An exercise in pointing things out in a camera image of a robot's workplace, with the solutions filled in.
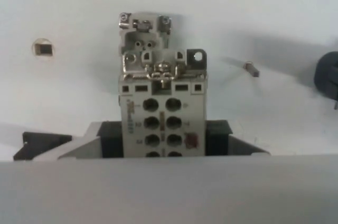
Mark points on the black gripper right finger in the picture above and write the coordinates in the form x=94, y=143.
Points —
x=219, y=139

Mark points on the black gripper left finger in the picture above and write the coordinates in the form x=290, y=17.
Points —
x=109, y=139

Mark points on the grey waterproof plug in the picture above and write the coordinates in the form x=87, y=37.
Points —
x=161, y=107

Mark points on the thin metal peg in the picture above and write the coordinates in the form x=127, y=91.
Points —
x=253, y=70

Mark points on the black D-SUB plug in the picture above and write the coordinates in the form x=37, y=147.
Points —
x=328, y=76

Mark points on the white task board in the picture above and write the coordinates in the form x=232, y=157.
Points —
x=79, y=10

